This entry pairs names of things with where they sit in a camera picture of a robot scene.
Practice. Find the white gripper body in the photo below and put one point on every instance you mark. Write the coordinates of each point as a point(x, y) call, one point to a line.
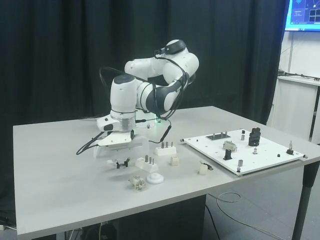
point(140, 143)

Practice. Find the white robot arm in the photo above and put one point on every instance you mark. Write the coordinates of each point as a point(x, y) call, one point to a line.
point(120, 95)

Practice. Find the white medium gear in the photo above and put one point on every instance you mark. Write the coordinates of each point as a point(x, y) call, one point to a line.
point(110, 162)

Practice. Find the white round peg holder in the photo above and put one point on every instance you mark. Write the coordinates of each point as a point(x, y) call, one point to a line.
point(145, 166)

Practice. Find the flat white mounting plate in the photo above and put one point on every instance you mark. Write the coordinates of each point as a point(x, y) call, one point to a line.
point(115, 140)

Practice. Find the grey waterproof plug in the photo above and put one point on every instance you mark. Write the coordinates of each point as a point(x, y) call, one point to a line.
point(136, 183)

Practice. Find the white square peg holder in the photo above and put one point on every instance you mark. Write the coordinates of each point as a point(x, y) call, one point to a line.
point(166, 151)

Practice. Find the white large gear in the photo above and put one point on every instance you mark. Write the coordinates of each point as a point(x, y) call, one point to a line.
point(155, 179)

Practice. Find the white plug holder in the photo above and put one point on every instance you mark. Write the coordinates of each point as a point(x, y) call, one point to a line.
point(175, 160)
point(202, 170)

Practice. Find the black USB plug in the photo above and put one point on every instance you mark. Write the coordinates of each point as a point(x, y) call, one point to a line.
point(209, 167)

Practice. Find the white task board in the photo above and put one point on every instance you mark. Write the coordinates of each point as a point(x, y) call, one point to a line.
point(215, 152)

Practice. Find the black D-SUB plug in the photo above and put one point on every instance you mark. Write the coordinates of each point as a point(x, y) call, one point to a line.
point(254, 137)

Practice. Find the metal BNC plug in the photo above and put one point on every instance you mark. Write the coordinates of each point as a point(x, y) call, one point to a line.
point(255, 150)

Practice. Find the black curtain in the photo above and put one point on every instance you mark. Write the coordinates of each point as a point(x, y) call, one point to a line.
point(62, 50)

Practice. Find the white cabinet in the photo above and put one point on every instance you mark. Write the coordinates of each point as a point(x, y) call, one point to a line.
point(295, 107)

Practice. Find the black table leg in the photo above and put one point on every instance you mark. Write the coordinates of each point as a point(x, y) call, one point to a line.
point(303, 200)

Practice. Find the blue screen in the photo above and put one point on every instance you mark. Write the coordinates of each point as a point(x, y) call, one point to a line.
point(303, 15)

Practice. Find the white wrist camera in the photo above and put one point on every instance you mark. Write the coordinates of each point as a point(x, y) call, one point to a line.
point(106, 124)

